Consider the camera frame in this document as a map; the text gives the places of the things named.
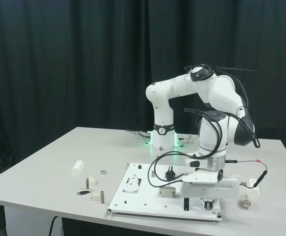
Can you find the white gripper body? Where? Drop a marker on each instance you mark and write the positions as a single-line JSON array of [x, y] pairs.
[[206, 191]]

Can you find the metal square peg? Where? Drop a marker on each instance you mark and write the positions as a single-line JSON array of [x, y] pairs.
[[86, 183], [208, 206]]

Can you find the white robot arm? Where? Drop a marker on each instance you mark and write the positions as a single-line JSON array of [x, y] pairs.
[[211, 93]]

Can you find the metal round peg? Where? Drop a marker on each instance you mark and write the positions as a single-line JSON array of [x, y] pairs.
[[152, 173]]

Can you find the clear Ethernet plug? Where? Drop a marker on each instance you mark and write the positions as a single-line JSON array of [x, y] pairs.
[[245, 198]]

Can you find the metal BNC plug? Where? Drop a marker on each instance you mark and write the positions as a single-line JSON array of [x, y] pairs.
[[243, 183]]

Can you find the white task board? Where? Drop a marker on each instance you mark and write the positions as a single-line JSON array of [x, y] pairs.
[[137, 201]]

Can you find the white medium gear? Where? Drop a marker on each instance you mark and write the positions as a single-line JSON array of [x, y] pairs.
[[132, 183]]

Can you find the white small gear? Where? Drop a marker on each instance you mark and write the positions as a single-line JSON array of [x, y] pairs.
[[134, 178]]

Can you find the white large gear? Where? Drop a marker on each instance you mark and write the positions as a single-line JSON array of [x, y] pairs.
[[130, 189]]

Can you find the metal hex nut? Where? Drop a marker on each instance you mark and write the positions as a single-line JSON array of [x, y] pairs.
[[103, 171]]

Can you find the small white holder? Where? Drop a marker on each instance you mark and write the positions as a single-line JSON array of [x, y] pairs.
[[96, 196], [92, 181]]

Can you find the black USB plug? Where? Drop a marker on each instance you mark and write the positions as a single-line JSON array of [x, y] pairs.
[[83, 192]]

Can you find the long white holder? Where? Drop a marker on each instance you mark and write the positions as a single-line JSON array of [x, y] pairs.
[[78, 168]]

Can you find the black curtain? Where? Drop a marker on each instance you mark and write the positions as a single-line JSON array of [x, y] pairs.
[[59, 61]]

